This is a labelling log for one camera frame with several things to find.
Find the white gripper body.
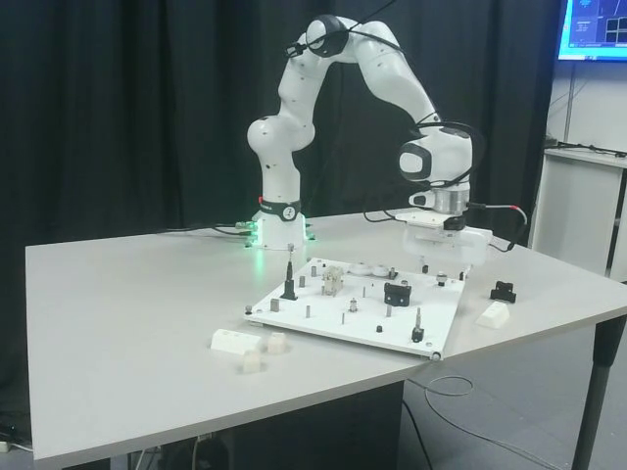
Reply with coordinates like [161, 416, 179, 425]
[401, 225, 493, 268]

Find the black D-SUB plug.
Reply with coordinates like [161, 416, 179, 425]
[489, 279, 519, 302]

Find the white wedge-shaped holder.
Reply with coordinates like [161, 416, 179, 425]
[475, 302, 511, 329]

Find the white task board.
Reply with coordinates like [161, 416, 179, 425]
[243, 258, 465, 364]

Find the white cabinet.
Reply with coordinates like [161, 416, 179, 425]
[528, 63, 627, 283]

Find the black plug with thin rod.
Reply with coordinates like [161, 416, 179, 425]
[280, 261, 300, 302]

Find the black table leg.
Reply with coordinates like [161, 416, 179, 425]
[582, 320, 619, 470]

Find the long white holder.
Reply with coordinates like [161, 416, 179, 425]
[210, 328, 262, 353]

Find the blue screen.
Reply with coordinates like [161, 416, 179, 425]
[556, 0, 627, 63]

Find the black curtain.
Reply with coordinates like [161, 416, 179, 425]
[0, 0, 559, 256]

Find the grey floor cable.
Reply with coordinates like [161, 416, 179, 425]
[422, 375, 584, 470]

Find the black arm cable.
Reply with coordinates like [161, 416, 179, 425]
[286, 18, 487, 224]

